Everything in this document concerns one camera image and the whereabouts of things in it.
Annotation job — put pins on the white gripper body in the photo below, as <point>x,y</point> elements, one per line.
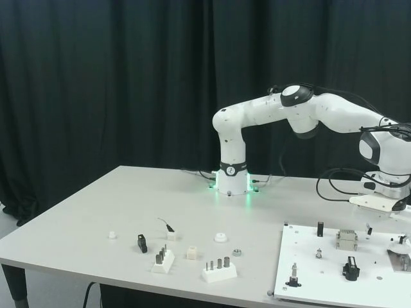
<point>385,217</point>

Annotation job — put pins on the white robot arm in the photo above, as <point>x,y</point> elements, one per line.
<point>231,144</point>

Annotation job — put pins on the white medium gear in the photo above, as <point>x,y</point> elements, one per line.
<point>220,237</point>

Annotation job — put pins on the white small gear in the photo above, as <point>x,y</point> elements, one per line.
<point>112,235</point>

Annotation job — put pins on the flat white mounting plate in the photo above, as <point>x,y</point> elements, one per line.
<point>375,202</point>

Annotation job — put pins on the metal waterproof plug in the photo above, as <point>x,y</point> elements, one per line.
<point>293,271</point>

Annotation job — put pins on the white task board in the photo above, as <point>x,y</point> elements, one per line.
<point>305,288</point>

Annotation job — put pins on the metal bolt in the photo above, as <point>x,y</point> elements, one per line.
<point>237,251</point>

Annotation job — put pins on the large metal round peg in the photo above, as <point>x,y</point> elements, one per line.
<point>226,261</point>

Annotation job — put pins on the medium metal round peg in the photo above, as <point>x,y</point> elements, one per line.
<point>219,263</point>

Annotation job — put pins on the white round peg holder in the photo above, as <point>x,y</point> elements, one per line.
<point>220,276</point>

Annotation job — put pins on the cream cube holder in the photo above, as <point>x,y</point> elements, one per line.
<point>192,253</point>

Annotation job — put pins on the small white plug holder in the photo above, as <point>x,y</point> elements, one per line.
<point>172,236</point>

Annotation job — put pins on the medium metal square peg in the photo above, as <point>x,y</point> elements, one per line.
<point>162,253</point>

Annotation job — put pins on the white square peg holder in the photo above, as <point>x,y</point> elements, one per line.
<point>163,266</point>

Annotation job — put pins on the large metal square peg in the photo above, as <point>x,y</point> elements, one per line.
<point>159,258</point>

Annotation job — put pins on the black box under table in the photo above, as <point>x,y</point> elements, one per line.
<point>160,298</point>

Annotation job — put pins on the black D-SUB plug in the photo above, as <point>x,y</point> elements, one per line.
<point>141,243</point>

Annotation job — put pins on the black curtain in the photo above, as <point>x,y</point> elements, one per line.
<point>96,80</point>

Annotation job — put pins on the black table leg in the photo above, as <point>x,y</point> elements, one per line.
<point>14,285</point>

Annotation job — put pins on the small white camera box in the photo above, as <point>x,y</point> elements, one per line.
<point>382,186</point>

